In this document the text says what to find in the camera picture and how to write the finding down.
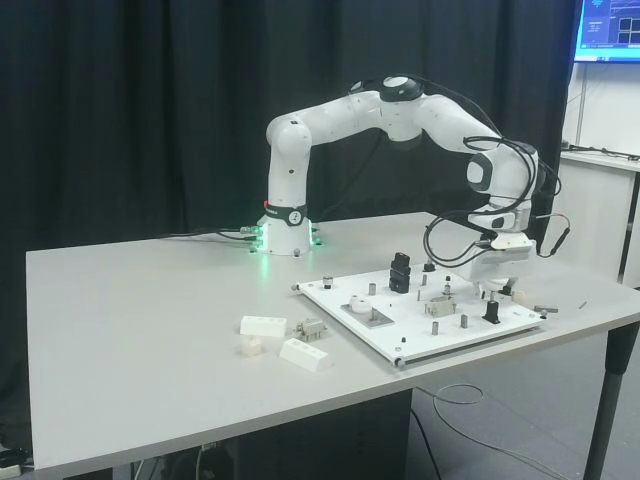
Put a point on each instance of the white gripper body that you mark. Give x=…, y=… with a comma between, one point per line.
x=500, y=265

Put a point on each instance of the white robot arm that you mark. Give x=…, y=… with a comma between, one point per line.
x=350, y=115

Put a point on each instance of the white peg holder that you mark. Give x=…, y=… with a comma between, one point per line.
x=264, y=326
x=303, y=354

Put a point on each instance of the white round plug holder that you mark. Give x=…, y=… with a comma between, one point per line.
x=250, y=346

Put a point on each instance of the white small gear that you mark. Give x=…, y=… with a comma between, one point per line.
x=521, y=296

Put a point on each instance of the black Ethernet plug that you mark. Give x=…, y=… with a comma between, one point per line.
x=492, y=311

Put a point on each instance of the metal waterproof plug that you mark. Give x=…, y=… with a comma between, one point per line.
x=446, y=287

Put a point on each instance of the grey USB plug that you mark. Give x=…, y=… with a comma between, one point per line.
x=545, y=309

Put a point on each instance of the metal bolt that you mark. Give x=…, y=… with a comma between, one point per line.
x=429, y=266

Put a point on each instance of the black D-SUB plug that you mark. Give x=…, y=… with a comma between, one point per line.
x=400, y=272

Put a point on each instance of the white task board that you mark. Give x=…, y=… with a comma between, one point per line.
x=400, y=325

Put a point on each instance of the white cabinet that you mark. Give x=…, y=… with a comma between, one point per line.
x=595, y=215

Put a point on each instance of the white medium gear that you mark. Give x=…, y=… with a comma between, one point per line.
x=357, y=304

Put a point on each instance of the black table leg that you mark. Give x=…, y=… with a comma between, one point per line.
x=607, y=400

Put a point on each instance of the metal BNC plug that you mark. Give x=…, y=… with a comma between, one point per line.
x=327, y=282

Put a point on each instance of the metal rectangular connector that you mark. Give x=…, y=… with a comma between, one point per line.
x=310, y=331

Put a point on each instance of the blue screen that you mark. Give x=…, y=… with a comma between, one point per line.
x=607, y=30

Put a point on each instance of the black curtain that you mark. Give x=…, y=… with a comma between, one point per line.
x=175, y=110

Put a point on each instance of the white power strip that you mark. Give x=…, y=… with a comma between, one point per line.
x=9, y=469

